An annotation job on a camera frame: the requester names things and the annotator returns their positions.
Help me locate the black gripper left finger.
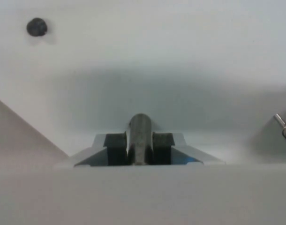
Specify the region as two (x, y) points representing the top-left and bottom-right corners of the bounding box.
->
(54, 132), (129, 168)

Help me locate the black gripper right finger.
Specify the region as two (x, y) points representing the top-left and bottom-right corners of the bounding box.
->
(152, 132), (225, 166)

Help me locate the metal round peg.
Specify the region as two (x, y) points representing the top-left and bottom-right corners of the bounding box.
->
(128, 112), (154, 166)

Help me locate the black round screw head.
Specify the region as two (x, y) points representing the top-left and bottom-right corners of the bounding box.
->
(26, 17), (49, 38)

